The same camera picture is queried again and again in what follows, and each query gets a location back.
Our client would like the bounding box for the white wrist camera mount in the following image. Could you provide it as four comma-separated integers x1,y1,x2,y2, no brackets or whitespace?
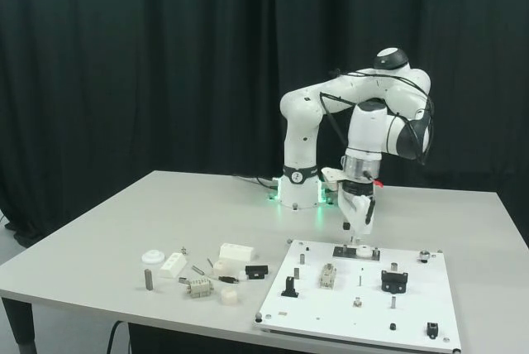
321,155,348,184

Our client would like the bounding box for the black D-SUB plug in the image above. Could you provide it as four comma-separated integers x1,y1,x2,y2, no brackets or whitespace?
245,265,269,281

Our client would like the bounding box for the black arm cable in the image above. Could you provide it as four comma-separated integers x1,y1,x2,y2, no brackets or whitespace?
317,66,437,165

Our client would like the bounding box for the long white peg holder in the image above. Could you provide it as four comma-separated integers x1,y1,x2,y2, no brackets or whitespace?
158,252,188,279
218,242,258,264

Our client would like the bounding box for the black floor cable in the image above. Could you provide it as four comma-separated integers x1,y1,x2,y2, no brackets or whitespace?
107,319,130,354

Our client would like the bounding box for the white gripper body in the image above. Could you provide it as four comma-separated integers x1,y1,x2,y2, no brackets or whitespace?
339,194,376,236

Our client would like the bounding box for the black table leg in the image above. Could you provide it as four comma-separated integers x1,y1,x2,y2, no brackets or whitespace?
1,298,35,354

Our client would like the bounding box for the thin black rod red tag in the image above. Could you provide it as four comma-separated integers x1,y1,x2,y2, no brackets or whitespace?
362,179,384,226

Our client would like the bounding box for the black USB plug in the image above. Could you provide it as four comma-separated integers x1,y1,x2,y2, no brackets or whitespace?
208,274,241,286

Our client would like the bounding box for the white large gear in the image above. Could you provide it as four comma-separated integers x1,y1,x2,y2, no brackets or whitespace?
141,249,167,266

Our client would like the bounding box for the black curtain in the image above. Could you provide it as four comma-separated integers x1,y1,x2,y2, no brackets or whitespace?
0,0,529,247

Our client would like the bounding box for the white task board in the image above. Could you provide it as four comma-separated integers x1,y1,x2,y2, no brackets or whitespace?
252,239,463,354

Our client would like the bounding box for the beige multi-pin plug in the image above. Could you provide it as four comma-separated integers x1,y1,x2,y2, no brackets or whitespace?
178,275,216,299

